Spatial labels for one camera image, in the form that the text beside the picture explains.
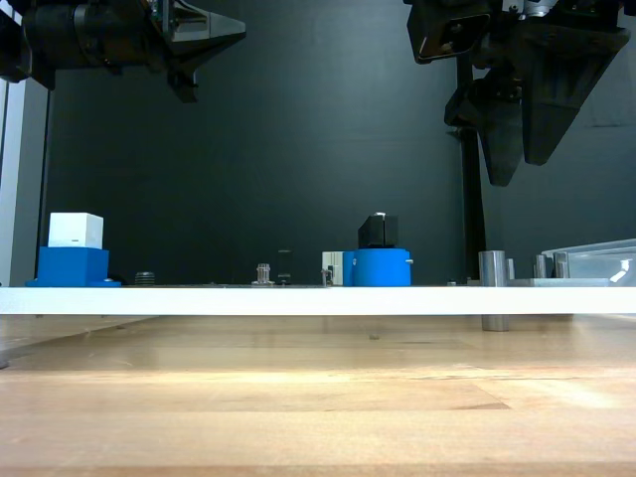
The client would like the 16mm metal cylinder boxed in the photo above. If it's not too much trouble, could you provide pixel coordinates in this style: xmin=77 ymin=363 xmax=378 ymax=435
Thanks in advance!
xmin=478 ymin=250 xmax=509 ymax=333

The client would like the white taskboard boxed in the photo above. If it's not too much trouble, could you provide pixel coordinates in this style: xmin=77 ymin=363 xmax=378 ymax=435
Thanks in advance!
xmin=0 ymin=285 xmax=636 ymax=317

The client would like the clear plastic tub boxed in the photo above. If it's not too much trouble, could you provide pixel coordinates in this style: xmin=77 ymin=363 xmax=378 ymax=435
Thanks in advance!
xmin=541 ymin=238 xmax=636 ymax=287

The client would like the black block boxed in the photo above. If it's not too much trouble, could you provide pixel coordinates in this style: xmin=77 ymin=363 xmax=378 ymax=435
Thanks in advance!
xmin=357 ymin=211 xmax=399 ymax=249

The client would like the grey metal plate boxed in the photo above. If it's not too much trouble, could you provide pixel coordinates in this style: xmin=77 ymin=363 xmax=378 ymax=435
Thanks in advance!
xmin=466 ymin=276 xmax=611 ymax=288

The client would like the blue round holder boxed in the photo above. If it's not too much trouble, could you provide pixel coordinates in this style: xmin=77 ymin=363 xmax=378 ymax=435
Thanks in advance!
xmin=350 ymin=246 xmax=413 ymax=288

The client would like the white cube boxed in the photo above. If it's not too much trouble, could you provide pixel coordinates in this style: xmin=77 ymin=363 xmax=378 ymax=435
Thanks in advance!
xmin=49 ymin=212 xmax=105 ymax=249

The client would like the white connector housing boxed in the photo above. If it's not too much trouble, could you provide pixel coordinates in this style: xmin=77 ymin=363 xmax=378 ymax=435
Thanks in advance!
xmin=321 ymin=250 xmax=357 ymax=287

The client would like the blue square base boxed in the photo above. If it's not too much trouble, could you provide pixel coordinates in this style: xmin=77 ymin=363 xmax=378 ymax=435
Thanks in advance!
xmin=25 ymin=246 xmax=123 ymax=288

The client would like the black aluminium frame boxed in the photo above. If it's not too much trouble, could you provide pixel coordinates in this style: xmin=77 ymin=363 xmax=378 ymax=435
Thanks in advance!
xmin=449 ymin=59 xmax=491 ymax=280

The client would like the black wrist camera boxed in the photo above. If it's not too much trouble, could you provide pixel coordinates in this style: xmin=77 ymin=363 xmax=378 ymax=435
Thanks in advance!
xmin=405 ymin=2 xmax=492 ymax=65

